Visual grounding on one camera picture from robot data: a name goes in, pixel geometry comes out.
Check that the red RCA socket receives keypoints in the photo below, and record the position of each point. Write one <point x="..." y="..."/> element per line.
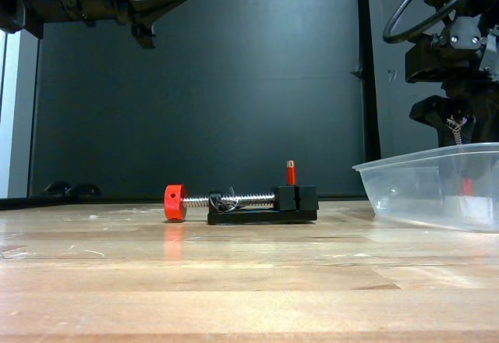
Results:
<point x="291" y="175"/>

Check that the clear plastic tub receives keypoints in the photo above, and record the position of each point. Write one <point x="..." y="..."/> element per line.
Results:
<point x="409" y="195"/>

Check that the white block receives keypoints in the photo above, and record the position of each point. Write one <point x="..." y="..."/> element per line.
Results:
<point x="471" y="204"/>

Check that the black vise clamp red knob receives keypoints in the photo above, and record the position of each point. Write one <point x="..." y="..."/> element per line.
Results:
<point x="296" y="202"/>

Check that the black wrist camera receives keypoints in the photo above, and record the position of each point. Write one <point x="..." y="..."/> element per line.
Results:
<point x="444" y="62"/>

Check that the black wall column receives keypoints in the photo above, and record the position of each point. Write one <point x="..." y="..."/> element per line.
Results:
<point x="370" y="105"/>

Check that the silver aluminium window frame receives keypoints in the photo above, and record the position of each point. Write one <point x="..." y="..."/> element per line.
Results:
<point x="17" y="124"/>

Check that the black aluminium frame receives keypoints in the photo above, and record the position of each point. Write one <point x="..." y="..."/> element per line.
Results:
<point x="117" y="200"/>

